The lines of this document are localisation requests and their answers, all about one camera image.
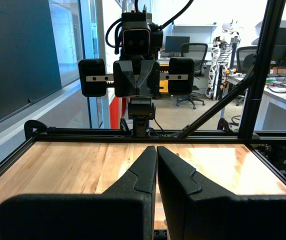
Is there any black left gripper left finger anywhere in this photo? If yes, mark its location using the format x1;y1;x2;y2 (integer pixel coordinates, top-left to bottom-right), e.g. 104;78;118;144
0;146;157;240

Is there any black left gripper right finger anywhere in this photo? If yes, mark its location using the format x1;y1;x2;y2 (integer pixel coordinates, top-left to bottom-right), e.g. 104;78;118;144
157;146;286;240

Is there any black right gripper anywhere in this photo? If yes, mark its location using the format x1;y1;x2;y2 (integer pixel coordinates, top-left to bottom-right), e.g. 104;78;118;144
78;56;195;98

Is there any red cabinet panel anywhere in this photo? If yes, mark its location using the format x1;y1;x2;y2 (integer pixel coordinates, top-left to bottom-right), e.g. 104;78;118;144
109;96;121;129

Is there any black mesh office chair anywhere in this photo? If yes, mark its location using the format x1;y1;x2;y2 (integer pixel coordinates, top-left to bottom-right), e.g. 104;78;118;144
235;46;259;106
175;42;209;110

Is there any white skeletal robot figure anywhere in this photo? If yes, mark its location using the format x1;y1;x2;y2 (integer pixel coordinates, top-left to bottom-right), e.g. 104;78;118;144
206;19;244;99

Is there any white office desk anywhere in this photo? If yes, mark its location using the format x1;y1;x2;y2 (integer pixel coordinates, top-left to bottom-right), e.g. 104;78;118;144
226;74;286;132

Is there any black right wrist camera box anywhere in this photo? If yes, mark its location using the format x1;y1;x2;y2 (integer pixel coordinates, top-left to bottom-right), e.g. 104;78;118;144
121;11;152;56

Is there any looped black arm cable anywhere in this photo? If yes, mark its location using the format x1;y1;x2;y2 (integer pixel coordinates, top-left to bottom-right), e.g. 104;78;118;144
105;17;123;55

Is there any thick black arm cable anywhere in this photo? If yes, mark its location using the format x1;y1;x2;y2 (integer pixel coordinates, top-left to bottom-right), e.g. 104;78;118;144
157;0;195;29

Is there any white wall shelf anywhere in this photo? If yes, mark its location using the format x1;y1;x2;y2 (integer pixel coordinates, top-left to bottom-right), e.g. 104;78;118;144
172;22;219;36

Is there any black rounded corner bracket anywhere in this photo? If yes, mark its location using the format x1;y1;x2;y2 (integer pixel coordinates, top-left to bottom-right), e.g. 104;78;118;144
217;118;232;131
23;119;49;136

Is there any black aluminium frame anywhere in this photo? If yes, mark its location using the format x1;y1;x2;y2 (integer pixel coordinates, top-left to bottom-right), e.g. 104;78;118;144
0;0;286;196

